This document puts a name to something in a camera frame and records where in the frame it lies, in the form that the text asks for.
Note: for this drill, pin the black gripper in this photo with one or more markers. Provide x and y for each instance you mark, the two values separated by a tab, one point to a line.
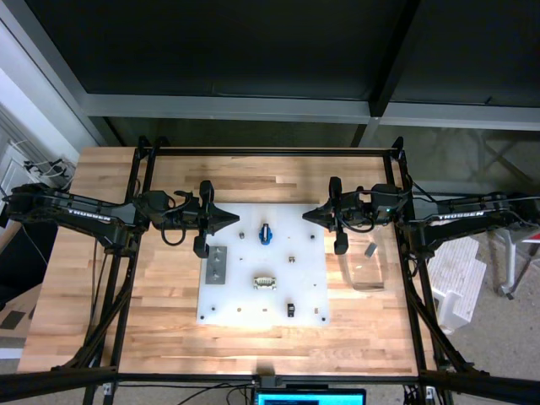
354	211
194	215

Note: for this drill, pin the thick grey metal bar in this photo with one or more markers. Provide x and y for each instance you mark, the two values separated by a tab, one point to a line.
370	250

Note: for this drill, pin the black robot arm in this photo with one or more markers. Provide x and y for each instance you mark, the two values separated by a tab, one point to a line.
460	217
84	213

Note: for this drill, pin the white taskboard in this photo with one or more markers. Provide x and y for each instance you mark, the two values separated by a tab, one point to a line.
253	261

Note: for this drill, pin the grey metal plate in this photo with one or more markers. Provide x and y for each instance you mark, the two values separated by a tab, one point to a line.
210	266

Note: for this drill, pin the blue round clamp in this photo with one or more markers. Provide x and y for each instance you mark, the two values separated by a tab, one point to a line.
266	240

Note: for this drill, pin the clear plastic tub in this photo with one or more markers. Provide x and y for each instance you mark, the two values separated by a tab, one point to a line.
363	276

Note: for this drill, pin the beige connector housing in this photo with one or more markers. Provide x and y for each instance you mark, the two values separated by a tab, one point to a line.
266	282

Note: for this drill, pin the white step stool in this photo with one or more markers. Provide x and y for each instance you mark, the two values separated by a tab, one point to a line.
453	287

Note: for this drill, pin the screen with blue edge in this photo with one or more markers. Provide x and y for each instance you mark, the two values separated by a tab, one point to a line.
308	397

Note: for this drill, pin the grey metal stand legs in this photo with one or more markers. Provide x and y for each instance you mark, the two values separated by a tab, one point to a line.
512	270

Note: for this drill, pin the grey aluminium partition frame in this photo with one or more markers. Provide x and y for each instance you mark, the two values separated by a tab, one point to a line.
211	107

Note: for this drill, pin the black table camera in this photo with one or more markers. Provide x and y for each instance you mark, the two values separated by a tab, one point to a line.
268	379

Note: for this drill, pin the black partition post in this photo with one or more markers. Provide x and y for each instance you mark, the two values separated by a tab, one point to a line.
394	55

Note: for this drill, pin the black table frame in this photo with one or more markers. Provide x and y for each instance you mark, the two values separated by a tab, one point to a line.
50	379

